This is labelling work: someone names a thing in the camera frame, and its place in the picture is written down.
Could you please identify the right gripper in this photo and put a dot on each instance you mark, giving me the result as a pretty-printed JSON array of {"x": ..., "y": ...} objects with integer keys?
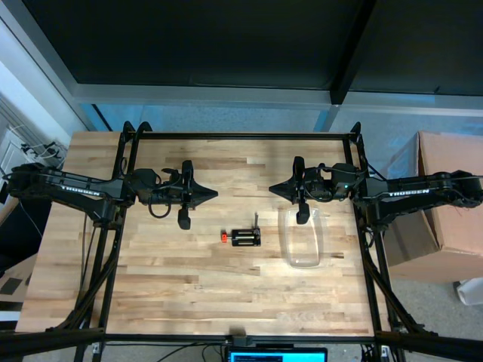
[{"x": 299, "y": 181}]

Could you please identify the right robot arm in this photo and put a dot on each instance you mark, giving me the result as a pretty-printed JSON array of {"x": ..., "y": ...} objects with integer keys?
[{"x": 407, "y": 193}]

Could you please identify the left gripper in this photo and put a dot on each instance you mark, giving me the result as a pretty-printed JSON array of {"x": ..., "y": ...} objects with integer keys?
[{"x": 187, "y": 177}]

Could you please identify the cardboard box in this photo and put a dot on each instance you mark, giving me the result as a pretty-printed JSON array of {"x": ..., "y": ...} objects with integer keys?
[{"x": 449, "y": 241}]

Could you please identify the black frame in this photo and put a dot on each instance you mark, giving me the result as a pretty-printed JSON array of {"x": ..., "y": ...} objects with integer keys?
[{"x": 241, "y": 135}]

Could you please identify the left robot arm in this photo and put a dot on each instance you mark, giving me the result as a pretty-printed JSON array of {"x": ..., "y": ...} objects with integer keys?
[{"x": 83, "y": 188}]

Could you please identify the blue screen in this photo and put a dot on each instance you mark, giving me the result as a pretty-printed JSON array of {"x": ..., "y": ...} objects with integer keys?
[{"x": 275, "y": 356}]

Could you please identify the clear plastic container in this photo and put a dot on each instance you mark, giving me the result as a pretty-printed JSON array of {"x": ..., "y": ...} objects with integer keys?
[{"x": 302, "y": 260}]

